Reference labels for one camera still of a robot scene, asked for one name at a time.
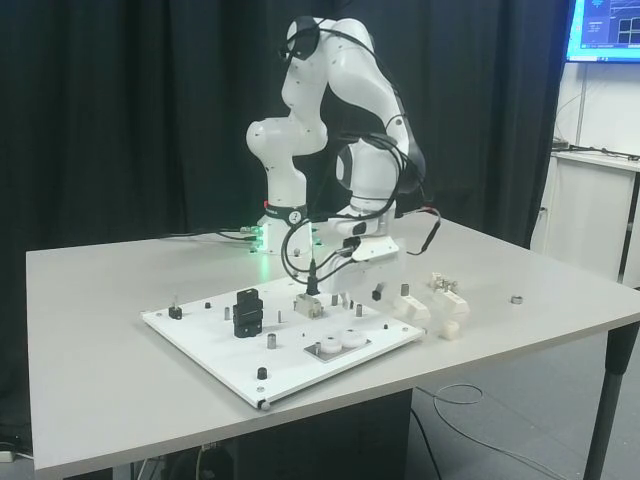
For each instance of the black curtain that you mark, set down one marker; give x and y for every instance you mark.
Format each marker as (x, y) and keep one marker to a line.
(125, 100)

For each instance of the white cabinet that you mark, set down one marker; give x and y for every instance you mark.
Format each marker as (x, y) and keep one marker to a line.
(590, 215)

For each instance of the black box under table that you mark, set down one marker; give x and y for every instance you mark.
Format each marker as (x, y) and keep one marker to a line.
(325, 440)

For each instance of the white task board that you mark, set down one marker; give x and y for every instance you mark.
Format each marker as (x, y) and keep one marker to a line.
(210, 360)

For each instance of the white large gear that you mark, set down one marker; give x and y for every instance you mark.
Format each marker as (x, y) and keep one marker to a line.
(352, 339)

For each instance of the dark table leg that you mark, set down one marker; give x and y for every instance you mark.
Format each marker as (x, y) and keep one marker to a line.
(611, 400)

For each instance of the small white holder block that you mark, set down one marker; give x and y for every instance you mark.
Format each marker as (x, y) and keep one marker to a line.
(450, 331)

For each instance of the white medium gear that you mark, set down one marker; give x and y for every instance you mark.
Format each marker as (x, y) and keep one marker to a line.
(330, 344)

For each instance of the blue monitor screen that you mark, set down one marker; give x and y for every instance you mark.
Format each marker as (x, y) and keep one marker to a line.
(605, 30)

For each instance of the black knob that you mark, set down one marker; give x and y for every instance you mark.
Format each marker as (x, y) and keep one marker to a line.
(261, 373)

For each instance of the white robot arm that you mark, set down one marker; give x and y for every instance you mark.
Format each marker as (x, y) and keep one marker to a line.
(350, 65)

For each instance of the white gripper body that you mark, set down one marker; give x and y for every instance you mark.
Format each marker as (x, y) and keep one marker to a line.
(357, 275)

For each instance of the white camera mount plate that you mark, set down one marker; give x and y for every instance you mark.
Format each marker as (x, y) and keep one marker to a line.
(377, 248)

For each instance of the black D-SUB plug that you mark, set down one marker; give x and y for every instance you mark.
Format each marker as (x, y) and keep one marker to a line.
(247, 315)

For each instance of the thick metal round peg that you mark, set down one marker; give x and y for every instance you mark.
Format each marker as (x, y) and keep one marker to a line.
(404, 290)

